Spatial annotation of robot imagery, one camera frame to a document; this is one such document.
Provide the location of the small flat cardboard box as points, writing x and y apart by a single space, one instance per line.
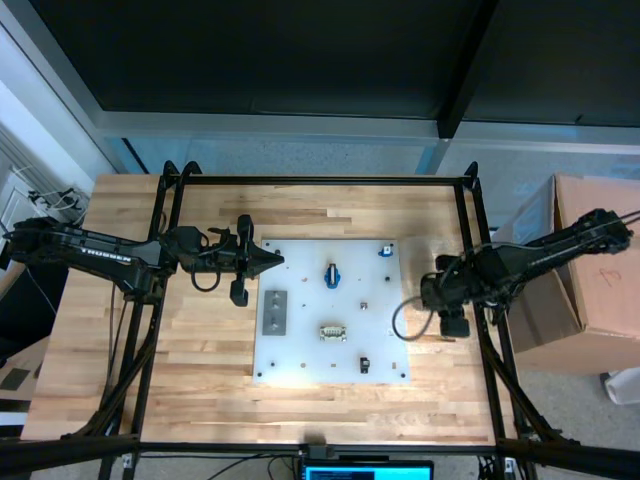
20 370

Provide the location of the small blue socket block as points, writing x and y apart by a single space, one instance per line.
385 251

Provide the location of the white bin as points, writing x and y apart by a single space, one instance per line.
622 387

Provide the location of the white task board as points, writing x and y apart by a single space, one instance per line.
310 360

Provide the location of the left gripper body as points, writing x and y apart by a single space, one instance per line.
244 250

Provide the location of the large blue socket block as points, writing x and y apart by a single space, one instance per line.
332 276

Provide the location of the beige many-pin connector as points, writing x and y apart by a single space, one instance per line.
333 334

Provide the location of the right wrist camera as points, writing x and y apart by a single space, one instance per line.
454 325

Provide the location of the black frame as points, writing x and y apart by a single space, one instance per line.
320 181

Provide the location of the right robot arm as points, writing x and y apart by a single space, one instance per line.
550 250

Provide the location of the grey metal plate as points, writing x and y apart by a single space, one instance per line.
275 312

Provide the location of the black block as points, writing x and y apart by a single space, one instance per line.
364 365

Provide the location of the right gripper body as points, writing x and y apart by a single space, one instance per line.
442 285

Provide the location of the blue screen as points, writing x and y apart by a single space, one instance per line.
365 471

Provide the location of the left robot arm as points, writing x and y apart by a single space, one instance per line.
100 250

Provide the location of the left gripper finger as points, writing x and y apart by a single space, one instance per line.
264 266
265 254

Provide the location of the large cardboard box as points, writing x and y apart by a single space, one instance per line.
600 310

